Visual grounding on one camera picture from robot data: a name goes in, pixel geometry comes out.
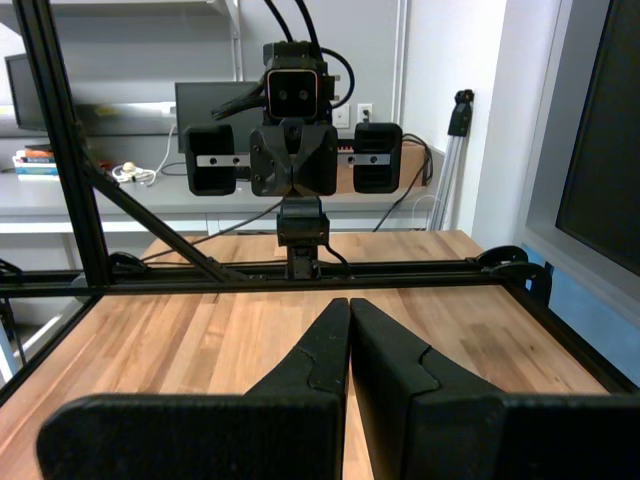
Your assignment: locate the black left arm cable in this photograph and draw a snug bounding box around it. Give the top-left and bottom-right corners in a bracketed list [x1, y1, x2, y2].
[212, 0, 356, 122]

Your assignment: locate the tripod with black head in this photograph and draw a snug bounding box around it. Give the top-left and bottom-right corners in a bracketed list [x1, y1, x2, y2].
[429, 88, 475, 231]

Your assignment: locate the white wall shelf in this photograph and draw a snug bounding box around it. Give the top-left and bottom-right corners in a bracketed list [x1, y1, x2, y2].
[0, 0, 245, 82]

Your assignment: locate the black aluminium frame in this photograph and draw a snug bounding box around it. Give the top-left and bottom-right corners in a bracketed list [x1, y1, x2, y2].
[0, 0, 640, 406]

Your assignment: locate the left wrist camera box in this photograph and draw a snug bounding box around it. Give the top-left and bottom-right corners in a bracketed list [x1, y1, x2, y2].
[264, 69, 319, 120]

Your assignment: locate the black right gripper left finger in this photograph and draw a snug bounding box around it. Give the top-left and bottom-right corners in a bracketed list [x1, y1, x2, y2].
[34, 297, 352, 480]

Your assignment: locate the dark computer monitor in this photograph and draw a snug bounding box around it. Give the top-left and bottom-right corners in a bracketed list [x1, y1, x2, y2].
[4, 53, 49, 132]
[174, 81, 266, 151]

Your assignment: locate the stack of books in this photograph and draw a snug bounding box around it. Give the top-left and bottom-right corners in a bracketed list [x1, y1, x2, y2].
[12, 147, 61, 182]

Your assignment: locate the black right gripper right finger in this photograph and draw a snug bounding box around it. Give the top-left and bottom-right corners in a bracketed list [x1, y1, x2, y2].
[350, 298, 640, 480]

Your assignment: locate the grey desk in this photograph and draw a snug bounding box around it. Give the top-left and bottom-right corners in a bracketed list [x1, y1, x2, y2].
[0, 147, 446, 236]

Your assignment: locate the brown cardboard box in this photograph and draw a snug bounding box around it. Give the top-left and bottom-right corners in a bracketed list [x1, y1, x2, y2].
[335, 139, 427, 195]

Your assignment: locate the white charger cable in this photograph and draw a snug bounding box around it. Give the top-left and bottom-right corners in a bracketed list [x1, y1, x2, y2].
[112, 124, 180, 189]

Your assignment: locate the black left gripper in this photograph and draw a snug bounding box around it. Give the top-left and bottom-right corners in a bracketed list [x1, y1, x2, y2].
[184, 122, 404, 198]

